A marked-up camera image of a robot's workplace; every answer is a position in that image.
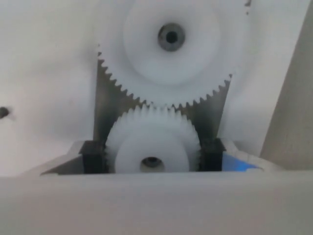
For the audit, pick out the white large gear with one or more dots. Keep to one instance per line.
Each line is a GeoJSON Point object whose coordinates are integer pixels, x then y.
{"type": "Point", "coordinates": [171, 68]}

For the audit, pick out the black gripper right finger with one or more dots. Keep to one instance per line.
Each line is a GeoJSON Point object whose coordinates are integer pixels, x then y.
{"type": "Point", "coordinates": [211, 156]}

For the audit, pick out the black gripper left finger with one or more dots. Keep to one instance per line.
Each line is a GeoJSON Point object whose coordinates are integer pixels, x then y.
{"type": "Point", "coordinates": [94, 159]}

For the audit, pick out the white medium gear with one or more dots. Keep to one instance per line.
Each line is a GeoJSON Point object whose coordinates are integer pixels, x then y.
{"type": "Point", "coordinates": [151, 142]}

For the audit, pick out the white task board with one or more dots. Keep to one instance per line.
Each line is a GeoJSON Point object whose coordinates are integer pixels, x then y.
{"type": "Point", "coordinates": [36, 73]}

